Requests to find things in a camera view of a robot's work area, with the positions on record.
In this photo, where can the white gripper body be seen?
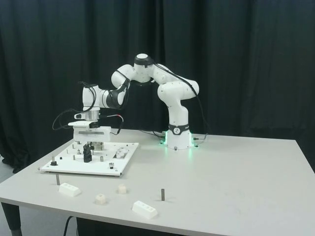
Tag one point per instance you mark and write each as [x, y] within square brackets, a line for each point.
[98, 135]

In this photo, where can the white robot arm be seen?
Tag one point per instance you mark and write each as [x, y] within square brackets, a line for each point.
[177, 105]

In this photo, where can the dark metal standing peg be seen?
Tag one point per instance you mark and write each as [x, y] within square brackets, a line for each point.
[57, 179]
[162, 194]

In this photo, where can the white three-hole peg holder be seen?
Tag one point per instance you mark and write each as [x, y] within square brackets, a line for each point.
[69, 189]
[144, 210]

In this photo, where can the small white holder square hole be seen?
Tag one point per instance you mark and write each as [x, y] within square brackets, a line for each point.
[101, 199]

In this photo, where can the flat white mounting plate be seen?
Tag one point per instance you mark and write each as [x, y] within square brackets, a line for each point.
[78, 124]

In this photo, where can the white task board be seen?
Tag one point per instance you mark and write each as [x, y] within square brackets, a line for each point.
[64, 167]

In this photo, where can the metal bolt black base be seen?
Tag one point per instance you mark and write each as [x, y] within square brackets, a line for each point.
[53, 161]

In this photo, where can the black cabinet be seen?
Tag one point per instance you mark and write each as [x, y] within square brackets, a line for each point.
[110, 228]

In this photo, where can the black curtain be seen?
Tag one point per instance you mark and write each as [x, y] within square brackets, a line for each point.
[49, 49]

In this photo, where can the black table leg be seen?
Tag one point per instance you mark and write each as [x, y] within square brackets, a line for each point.
[11, 218]

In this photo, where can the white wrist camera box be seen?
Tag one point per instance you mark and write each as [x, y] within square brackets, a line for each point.
[80, 116]

